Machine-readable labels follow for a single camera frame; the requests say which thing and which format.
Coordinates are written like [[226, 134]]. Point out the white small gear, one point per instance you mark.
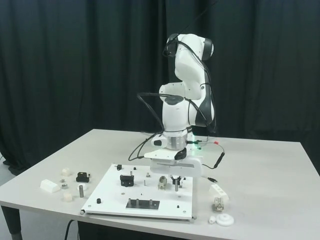
[[212, 219]]

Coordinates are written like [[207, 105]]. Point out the small metal nut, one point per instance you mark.
[[62, 179]]

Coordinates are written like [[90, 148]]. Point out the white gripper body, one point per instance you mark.
[[190, 167]]

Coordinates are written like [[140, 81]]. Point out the white large gear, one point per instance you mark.
[[226, 220]]

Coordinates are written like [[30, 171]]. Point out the small black knob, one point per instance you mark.
[[98, 200]]

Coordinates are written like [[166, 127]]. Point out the thick metal round peg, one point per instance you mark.
[[81, 191]]

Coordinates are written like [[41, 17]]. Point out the white task board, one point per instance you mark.
[[117, 200]]

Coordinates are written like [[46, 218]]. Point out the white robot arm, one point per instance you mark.
[[180, 117]]

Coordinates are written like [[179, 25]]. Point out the black D-SUB plug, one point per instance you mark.
[[82, 176]]

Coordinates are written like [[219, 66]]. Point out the dark table leg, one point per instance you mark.
[[11, 221]]

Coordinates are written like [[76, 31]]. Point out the white medium gear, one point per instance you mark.
[[86, 188]]

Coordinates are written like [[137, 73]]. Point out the metal BNC plug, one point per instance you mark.
[[64, 185]]

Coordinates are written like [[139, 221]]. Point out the small white cube holder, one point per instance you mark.
[[67, 196], [65, 172]]

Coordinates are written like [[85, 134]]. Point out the black curtains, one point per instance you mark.
[[75, 75]]

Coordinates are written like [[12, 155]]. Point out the black USB plug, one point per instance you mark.
[[212, 179]]

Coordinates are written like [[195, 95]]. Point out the white block holder with holes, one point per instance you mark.
[[219, 192], [49, 186]]

